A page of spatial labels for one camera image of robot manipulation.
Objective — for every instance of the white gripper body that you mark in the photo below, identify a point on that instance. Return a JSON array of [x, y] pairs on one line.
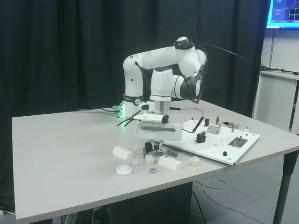
[[156, 135]]

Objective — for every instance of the thin metal square peg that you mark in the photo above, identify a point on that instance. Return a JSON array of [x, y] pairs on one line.
[[154, 151]]

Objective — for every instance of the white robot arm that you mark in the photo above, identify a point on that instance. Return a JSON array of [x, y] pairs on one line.
[[161, 79]]

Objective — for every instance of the long thin metal peg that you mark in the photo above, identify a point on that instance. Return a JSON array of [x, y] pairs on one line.
[[144, 153]]

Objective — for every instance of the short metal round peg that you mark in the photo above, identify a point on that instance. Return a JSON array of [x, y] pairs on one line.
[[165, 155]]

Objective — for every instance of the dark metal round peg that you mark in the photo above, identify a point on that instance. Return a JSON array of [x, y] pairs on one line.
[[172, 153]]

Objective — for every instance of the white peg holder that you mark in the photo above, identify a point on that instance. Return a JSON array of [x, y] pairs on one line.
[[122, 152], [170, 163]]

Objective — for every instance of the black D-SUB plug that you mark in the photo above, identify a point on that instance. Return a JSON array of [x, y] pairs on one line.
[[147, 149]]

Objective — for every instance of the cream plastic block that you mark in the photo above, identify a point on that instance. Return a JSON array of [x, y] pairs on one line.
[[149, 161], [194, 161]]

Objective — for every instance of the white small gear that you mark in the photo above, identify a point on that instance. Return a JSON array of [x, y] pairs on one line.
[[135, 163]]

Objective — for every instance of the metal hex nut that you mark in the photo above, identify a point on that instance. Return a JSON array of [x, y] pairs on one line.
[[152, 170]]

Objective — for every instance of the white large gear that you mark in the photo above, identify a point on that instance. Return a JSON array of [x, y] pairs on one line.
[[123, 170]]

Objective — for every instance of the white task board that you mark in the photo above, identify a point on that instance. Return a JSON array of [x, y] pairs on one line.
[[215, 149]]

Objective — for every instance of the grey waterproof plug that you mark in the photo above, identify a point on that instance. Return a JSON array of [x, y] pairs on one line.
[[232, 124]]

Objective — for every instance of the white medium gear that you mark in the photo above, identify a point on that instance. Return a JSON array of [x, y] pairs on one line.
[[246, 129]]

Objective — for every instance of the black curtain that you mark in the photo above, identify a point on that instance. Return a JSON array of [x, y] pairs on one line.
[[70, 58]]

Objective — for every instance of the white cabinet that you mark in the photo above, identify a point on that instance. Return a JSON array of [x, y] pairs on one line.
[[275, 102]]

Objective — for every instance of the black table leg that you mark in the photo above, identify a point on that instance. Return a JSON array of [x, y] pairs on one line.
[[285, 186]]

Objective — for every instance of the blue screen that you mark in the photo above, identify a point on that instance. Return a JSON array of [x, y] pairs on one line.
[[283, 14]]

